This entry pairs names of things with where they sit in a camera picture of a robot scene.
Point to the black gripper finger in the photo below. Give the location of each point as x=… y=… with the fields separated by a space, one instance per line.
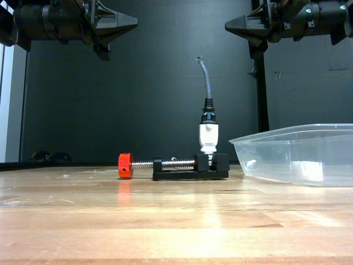
x=251 y=26
x=115 y=23

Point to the white power receptacle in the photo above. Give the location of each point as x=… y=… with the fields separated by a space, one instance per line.
x=208 y=135

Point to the white plug holder block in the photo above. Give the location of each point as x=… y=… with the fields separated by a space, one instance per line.
x=311 y=169

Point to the clear plastic tub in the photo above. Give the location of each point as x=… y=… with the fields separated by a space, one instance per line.
x=275 y=160

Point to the black vise with red knob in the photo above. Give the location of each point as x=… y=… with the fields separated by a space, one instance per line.
x=190 y=174

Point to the black upright post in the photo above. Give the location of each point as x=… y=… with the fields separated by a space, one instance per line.
x=262 y=96

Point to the black curved frame bracket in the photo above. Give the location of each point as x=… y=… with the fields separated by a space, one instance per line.
x=60 y=156
x=40 y=156

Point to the black aluminium table frame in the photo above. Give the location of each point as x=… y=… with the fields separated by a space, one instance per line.
x=41 y=165

